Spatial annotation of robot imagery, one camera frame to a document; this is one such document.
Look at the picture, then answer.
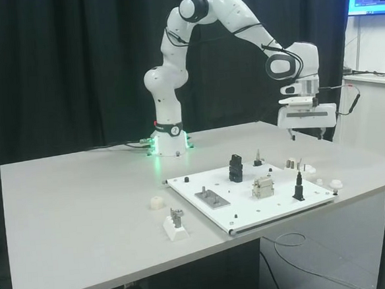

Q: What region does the white task board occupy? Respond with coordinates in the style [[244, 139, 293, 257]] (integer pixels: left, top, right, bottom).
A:
[[163, 156, 344, 243]]

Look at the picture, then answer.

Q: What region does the black base cable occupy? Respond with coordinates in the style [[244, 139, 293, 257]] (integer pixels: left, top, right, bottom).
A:
[[121, 138, 154, 151]]

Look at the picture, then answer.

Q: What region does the black D-SUB plug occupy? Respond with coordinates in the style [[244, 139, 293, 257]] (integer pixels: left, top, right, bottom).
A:
[[226, 153, 246, 184]]

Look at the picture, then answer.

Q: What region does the white round holder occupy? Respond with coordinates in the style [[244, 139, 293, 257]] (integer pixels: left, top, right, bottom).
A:
[[148, 195, 165, 211]]

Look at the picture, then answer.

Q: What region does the metal bolt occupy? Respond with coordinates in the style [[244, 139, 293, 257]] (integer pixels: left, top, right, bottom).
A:
[[169, 207, 186, 229]]

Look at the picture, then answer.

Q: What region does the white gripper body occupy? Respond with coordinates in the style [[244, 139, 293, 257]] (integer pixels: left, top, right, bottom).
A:
[[275, 102, 339, 131]]

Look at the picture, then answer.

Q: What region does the white peg holder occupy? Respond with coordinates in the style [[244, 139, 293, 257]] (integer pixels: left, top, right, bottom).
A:
[[162, 214, 193, 243]]

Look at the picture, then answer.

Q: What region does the white cabinet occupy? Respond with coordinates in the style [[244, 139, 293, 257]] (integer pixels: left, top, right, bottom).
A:
[[325, 71, 385, 168]]

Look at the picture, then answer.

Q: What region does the thin black rod on wire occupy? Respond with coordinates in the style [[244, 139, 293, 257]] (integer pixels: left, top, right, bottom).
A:
[[318, 83, 363, 116]]

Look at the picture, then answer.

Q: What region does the black curtain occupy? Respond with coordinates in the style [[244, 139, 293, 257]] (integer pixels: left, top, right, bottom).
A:
[[0, 0, 378, 289]]

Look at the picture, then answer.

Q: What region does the black plug on holder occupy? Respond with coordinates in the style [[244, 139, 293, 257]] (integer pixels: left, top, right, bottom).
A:
[[290, 170, 307, 203]]

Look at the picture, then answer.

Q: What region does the black plug with metal tip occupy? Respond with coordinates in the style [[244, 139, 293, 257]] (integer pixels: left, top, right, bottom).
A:
[[252, 148, 265, 168]]

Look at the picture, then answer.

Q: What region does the grey floor cable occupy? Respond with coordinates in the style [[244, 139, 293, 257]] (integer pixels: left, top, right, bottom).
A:
[[258, 226, 385, 289]]

